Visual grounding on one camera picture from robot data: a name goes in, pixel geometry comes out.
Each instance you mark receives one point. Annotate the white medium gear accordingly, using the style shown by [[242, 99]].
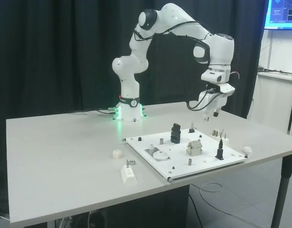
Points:
[[247, 150]]

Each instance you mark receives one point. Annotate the black D-SUB plug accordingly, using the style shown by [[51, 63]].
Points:
[[175, 134]]

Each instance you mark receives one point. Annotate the black USB plug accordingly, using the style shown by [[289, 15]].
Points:
[[219, 153]]

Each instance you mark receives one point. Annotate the white small gear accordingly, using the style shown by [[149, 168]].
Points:
[[152, 147]]

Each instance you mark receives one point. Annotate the white large gear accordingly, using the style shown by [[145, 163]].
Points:
[[160, 156]]

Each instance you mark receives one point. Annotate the white round peg holder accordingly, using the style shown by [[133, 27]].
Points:
[[128, 175]]

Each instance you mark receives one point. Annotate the white task board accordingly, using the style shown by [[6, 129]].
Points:
[[202, 168]]

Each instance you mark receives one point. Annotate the metal bolt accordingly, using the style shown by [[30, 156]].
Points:
[[128, 163]]

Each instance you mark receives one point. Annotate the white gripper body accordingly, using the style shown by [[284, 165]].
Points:
[[211, 101]]

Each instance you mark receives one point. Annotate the blue screen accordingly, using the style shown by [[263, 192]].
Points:
[[282, 13]]

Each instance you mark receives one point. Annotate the metal round peg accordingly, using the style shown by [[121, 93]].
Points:
[[162, 141], [190, 161]]

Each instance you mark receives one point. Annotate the white cabinet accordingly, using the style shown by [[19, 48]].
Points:
[[274, 107]]

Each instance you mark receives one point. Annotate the small black round plug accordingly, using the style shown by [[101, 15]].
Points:
[[191, 130]]

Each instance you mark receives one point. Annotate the white square peg holder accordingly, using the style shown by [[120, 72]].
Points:
[[225, 142]]

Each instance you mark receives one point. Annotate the small white cube holder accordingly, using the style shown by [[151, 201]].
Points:
[[117, 154]]

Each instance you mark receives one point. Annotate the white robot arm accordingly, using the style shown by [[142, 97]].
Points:
[[126, 71]]

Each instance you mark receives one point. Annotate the black curtain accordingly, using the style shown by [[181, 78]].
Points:
[[53, 52]]

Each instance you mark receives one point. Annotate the dark table leg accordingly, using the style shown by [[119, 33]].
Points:
[[282, 190]]

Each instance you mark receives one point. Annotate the metal nut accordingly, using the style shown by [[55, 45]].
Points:
[[132, 163]]

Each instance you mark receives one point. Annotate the metal box connector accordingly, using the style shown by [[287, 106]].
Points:
[[194, 149]]

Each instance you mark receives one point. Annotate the large metal square peg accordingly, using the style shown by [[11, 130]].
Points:
[[214, 133]]

